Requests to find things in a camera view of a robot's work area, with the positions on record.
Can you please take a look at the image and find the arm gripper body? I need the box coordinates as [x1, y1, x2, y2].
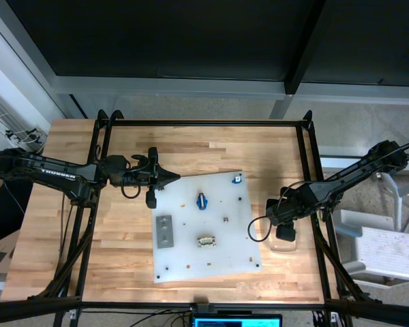
[129, 146, 163, 209]
[266, 198, 298, 242]

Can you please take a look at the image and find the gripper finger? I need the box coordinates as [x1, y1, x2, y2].
[158, 176, 182, 190]
[158, 163, 182, 178]

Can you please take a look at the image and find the clear plastic tub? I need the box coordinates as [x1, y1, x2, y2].
[264, 197, 299, 254]

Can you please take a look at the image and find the white plastic board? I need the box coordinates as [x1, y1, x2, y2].
[152, 170, 264, 283]

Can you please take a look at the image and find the grey metal plate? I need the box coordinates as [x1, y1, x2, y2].
[155, 214, 175, 249]

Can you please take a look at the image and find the laptop screen with blue edge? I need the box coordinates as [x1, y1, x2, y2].
[190, 313, 283, 327]

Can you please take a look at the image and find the white step stool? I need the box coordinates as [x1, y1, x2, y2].
[333, 207, 409, 290]

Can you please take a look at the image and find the cardboard box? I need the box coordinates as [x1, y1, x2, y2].
[0, 228, 21, 273]

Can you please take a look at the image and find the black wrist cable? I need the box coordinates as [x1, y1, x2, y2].
[246, 215, 275, 243]
[120, 178, 142, 200]

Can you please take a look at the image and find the black aluminium frame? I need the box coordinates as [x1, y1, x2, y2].
[0, 108, 409, 327]

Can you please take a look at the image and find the small black camera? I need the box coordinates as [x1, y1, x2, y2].
[194, 294, 215, 313]

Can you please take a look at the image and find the white chair frame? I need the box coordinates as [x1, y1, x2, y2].
[371, 170, 409, 233]

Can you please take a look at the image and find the power strip with white cables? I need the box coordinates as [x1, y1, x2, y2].
[3, 126, 48, 153]

